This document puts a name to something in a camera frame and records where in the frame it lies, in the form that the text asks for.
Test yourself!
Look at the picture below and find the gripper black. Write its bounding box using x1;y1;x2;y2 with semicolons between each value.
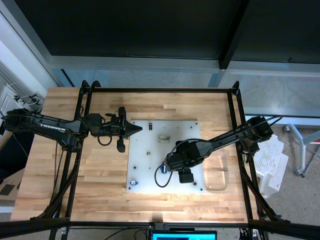
165;140;199;185
104;106;144;153

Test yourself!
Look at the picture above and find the blue round holder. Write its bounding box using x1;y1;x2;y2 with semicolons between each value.
158;161;171;176

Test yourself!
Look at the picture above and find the clear plastic tub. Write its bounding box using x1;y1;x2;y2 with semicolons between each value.
202;149;231;194

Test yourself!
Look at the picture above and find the beige connector housing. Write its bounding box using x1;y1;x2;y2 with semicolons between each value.
157;134;172;145

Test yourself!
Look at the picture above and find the white board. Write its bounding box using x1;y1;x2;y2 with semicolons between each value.
124;119;207;194

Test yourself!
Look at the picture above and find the laptop screen with blue edge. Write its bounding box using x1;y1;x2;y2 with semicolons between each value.
149;229;218;240

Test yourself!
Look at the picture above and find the white step stool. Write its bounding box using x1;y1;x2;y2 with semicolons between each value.
254;134;291;200

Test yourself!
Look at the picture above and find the power strip with plugs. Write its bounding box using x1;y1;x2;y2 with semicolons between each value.
12;93;44;108

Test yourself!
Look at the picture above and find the grey metal stand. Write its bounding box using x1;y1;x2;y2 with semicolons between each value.
283;123;320;179

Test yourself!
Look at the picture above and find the brown cardboard box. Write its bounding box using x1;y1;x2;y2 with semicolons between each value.
0;166;26;201

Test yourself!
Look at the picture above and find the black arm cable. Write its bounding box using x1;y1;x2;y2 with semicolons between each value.
154;141;189;189
96;129;113;147

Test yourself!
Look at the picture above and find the black metal frame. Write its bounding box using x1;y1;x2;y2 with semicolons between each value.
0;79;320;240

